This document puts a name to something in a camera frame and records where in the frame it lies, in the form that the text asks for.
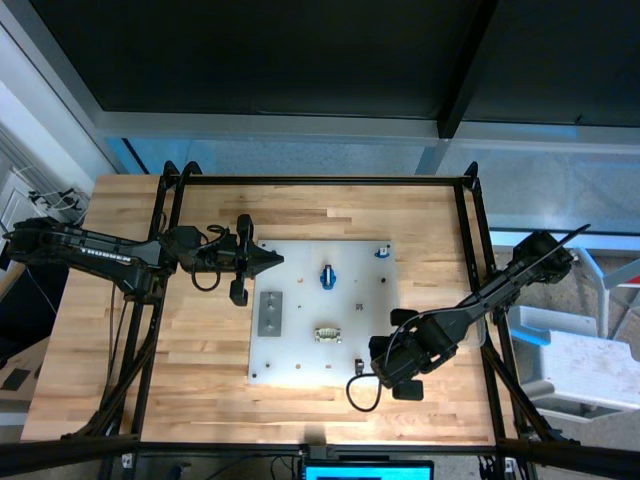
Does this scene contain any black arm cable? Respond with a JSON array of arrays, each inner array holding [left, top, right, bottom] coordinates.
[[191, 223, 227, 293], [346, 312, 426, 413]]

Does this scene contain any white step stool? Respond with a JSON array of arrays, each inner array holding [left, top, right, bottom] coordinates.
[[507, 303, 640, 421]]

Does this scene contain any white metal chair frame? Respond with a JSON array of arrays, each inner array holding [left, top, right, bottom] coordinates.
[[569, 247, 640, 341]]

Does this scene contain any black upright post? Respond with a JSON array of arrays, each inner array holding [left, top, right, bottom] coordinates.
[[437, 0, 501, 140]]

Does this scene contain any white taskboard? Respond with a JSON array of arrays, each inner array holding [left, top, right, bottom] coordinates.
[[248, 239, 407, 386]]

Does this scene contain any black table frame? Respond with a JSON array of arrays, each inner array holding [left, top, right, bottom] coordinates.
[[0, 159, 640, 480]]

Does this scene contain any screen with blue edge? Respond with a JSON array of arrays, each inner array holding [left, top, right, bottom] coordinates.
[[298, 459, 435, 480]]

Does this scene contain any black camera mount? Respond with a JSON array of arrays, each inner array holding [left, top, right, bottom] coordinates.
[[302, 439, 335, 461]]

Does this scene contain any grey metal bar plate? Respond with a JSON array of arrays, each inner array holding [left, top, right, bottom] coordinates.
[[256, 289, 285, 338]]

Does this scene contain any brown cardboard box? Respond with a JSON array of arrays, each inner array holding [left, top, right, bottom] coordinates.
[[0, 334, 51, 401]]

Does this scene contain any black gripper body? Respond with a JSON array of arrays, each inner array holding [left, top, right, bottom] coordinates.
[[222, 213, 259, 307], [368, 308, 431, 401]]

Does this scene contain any clear plastic tub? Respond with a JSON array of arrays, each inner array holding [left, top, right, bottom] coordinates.
[[399, 288, 487, 350]]

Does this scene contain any white and black cable bundle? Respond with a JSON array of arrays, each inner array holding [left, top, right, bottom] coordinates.
[[27, 187, 89, 214]]

